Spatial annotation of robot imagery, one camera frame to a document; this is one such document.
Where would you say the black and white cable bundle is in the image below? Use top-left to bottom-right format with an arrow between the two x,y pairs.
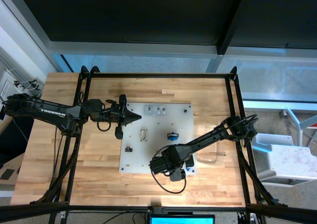
13,79 -> 44,92

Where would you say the clear plastic tub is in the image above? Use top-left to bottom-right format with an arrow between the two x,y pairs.
195,123 -> 226,166

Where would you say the black flat pad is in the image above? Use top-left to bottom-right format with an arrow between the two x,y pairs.
0,168 -> 15,181

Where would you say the laptop screen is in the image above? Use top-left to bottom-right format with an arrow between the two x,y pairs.
148,214 -> 215,224

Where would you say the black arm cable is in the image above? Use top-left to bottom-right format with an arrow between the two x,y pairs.
151,170 -> 187,194
96,119 -> 111,132

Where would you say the aluminium block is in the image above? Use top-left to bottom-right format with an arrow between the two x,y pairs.
144,104 -> 167,116

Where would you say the white step stool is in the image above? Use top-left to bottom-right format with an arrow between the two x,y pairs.
252,132 -> 317,188

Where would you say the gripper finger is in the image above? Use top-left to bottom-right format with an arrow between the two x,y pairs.
126,116 -> 142,127
126,107 -> 142,118

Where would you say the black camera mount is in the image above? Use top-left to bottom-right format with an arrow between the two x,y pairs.
148,201 -> 166,215

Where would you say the grey metal stand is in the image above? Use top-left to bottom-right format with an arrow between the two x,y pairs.
279,108 -> 317,147

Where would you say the black aluminium frame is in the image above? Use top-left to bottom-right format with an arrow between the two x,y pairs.
0,65 -> 317,224

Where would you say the white plastic board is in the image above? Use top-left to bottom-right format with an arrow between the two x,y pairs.
118,102 -> 199,174

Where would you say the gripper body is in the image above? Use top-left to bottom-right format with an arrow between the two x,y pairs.
169,158 -> 196,183
106,94 -> 128,140

